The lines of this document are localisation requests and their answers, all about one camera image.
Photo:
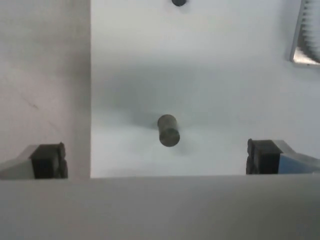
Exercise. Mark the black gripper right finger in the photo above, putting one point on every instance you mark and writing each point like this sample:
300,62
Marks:
262,157

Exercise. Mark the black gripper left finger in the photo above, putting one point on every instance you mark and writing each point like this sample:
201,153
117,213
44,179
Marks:
47,162

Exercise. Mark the metal round peg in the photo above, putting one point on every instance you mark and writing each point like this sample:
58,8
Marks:
168,132

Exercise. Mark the white task board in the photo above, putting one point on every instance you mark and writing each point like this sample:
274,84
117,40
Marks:
200,75

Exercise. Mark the white large gear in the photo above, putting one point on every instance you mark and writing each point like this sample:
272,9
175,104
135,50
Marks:
311,30

